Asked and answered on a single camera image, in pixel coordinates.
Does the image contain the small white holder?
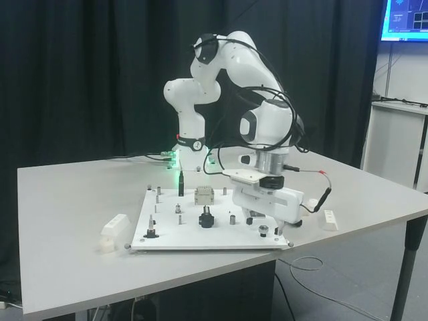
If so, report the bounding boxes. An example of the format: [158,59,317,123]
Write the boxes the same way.
[97,236,119,254]

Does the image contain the black cables at robot foot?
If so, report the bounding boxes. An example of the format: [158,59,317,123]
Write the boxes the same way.
[112,150,177,164]

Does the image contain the white cabinet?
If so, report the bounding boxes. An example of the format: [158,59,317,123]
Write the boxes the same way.
[362,99,428,195]

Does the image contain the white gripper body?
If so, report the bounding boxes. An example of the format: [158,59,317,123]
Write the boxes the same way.
[232,185,305,224]

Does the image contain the black curtain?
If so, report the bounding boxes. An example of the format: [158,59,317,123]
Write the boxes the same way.
[0,0,384,304]

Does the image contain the black round-based plug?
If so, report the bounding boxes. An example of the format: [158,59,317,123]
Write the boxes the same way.
[198,206,215,229]

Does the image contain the grey floor cable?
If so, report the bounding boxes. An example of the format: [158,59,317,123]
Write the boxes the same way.
[276,255,324,321]

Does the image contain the white task board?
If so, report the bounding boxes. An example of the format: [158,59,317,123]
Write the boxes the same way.
[130,188,290,252]

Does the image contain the dark table leg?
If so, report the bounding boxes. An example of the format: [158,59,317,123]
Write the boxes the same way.
[390,213,421,321]

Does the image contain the metal post with black flange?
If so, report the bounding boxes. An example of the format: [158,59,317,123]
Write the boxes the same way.
[143,215,161,239]

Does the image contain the long white holder with holes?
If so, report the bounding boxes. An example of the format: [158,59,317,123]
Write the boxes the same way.
[101,213,134,237]

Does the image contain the blue monitor screen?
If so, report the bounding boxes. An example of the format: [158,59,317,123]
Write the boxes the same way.
[380,0,428,43]

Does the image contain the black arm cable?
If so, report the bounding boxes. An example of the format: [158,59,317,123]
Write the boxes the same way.
[189,33,310,175]

